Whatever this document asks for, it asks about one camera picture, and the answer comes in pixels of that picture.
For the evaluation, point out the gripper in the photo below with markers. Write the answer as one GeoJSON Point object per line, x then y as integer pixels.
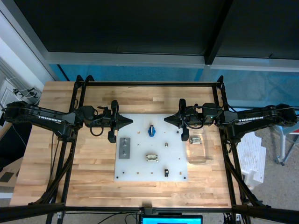
{"type": "Point", "coordinates": [113, 121]}
{"type": "Point", "coordinates": [183, 120]}

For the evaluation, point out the beige HAN10E connector insert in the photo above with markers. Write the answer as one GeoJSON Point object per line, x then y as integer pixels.
{"type": "Point", "coordinates": [195, 140]}

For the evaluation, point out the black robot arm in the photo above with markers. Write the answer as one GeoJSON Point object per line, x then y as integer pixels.
{"type": "Point", "coordinates": [250, 120]}
{"type": "Point", "coordinates": [46, 116]}

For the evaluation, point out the beige HAN10E socket base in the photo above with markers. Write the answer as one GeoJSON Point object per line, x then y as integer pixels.
{"type": "Point", "coordinates": [152, 158]}

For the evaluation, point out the white taskboard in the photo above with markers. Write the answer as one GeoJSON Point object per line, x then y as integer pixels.
{"type": "Point", "coordinates": [140, 168]}

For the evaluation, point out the black connector housing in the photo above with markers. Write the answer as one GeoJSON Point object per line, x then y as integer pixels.
{"type": "Point", "coordinates": [166, 173]}

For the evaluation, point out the blue plug holder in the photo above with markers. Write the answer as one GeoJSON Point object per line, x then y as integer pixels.
{"type": "Point", "coordinates": [151, 134]}

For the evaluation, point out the grey metal peg plate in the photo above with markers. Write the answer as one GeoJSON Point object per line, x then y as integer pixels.
{"type": "Point", "coordinates": [121, 151]}

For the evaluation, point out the clear plastic tub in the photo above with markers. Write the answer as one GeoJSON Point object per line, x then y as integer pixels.
{"type": "Point", "coordinates": [198, 156]}

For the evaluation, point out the blue laptop screen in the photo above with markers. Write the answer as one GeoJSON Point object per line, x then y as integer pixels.
{"type": "Point", "coordinates": [170, 220]}

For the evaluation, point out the grey metal stand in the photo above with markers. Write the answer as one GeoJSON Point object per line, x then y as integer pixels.
{"type": "Point", "coordinates": [282, 144]}

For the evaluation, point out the cardboard box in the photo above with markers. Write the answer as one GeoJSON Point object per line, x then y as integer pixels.
{"type": "Point", "coordinates": [14, 168]}

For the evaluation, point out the red white sign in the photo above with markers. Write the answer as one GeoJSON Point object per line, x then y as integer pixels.
{"type": "Point", "coordinates": [296, 133]}

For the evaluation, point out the small black table camera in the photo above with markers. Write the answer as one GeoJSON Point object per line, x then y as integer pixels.
{"type": "Point", "coordinates": [149, 210]}

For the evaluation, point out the black aluminium frame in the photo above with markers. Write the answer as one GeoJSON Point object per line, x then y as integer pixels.
{"type": "Point", "coordinates": [30, 211]}

